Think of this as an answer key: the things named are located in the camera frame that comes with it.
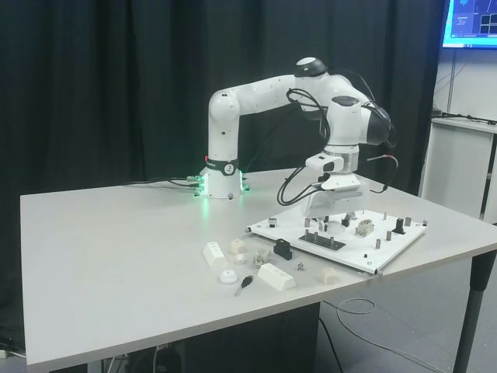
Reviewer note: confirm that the small cream holder block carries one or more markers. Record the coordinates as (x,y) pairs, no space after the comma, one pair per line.
(238,246)
(328,276)

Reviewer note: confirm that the white small gear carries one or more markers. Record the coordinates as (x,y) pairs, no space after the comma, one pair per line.
(241,259)

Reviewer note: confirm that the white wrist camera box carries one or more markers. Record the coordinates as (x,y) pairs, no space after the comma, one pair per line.
(324,163)

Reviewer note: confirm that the white peg holder block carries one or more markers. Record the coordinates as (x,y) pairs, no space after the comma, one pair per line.
(276,276)
(214,253)

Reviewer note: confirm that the blue monitor screen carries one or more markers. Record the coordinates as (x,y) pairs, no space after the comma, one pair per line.
(471,23)

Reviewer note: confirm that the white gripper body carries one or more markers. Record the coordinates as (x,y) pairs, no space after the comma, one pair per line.
(338,200)

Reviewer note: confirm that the black table leg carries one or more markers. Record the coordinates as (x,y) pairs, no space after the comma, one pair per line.
(471,311)

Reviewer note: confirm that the white medium gear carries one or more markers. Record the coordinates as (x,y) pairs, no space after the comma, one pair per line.
(227,277)

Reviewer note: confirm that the black D-SUB plug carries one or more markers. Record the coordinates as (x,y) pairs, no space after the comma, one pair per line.
(283,249)

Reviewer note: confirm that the white cabinet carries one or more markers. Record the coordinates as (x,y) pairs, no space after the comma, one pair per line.
(458,171)

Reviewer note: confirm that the white task board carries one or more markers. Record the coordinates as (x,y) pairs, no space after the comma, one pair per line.
(341,248)

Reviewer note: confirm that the metal Ethernet plug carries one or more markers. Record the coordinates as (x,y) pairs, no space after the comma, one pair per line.
(259,261)

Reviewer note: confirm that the black curtain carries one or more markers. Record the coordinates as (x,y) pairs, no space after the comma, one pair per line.
(116,77)

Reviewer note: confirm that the metal BNC plug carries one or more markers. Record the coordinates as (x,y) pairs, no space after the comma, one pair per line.
(300,266)

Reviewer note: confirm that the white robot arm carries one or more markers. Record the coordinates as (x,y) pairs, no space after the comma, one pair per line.
(252,93)

